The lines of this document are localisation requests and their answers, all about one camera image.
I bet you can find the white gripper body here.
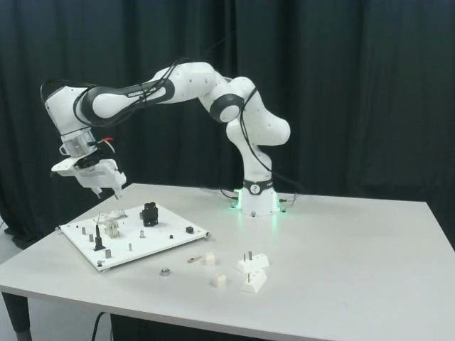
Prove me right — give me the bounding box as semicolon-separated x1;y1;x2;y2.
75;159;127;189

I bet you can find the white square peg holder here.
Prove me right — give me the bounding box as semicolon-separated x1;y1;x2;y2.
236;251;271;274

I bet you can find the white round peg holder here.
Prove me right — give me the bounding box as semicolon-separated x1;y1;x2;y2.
239;269;269;295

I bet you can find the black D-SUB plug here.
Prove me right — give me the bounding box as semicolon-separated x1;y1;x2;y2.
139;201;159;227

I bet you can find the flat white mounting plate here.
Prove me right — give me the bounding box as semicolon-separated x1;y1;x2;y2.
50;160;78;178

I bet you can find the white task board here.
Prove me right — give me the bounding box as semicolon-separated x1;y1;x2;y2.
56;202;213;274

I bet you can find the black table leg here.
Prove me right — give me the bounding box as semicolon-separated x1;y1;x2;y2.
1;291;30;341

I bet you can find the black curtain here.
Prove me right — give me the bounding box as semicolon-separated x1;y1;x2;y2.
0;0;455;266

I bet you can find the black plug with thin cable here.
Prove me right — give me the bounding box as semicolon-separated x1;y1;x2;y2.
92;212;107;252

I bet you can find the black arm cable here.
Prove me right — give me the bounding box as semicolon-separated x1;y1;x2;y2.
39;60;277;185

